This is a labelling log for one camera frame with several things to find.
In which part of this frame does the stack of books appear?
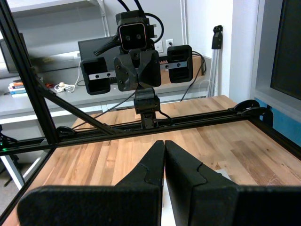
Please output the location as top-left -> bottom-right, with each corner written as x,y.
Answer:
8,81 -> 28,97

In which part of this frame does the white task board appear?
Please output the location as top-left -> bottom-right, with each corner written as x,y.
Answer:
161,168 -> 235,226

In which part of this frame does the white coiled cable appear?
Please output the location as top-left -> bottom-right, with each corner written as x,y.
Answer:
53,65 -> 80,93

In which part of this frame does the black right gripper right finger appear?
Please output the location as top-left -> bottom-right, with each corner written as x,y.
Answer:
164,140 -> 301,226

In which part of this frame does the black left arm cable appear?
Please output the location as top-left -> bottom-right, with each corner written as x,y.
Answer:
94,39 -> 121,57

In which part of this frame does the brown cardboard box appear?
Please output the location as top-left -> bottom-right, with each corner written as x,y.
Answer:
159,55 -> 204,84

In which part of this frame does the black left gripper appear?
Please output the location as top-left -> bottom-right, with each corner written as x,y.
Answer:
80,44 -> 193,96

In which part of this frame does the grey office desk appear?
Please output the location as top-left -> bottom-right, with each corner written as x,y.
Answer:
0,75 -> 210,120

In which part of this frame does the black monitor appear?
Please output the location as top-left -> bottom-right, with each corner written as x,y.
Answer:
0,32 -> 25,74
77,36 -> 123,82

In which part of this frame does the thin black camera cable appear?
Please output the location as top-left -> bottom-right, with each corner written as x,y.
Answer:
145,13 -> 165,42

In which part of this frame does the aluminium extrusion stand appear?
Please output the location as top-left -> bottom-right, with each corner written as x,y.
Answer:
208,24 -> 224,97

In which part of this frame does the white wall shelf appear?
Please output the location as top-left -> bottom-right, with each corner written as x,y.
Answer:
9,0 -> 111,69

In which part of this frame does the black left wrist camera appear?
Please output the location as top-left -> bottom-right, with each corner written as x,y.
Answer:
118,23 -> 147,51

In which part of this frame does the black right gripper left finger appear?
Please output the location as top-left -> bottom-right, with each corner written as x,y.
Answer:
17,140 -> 165,226

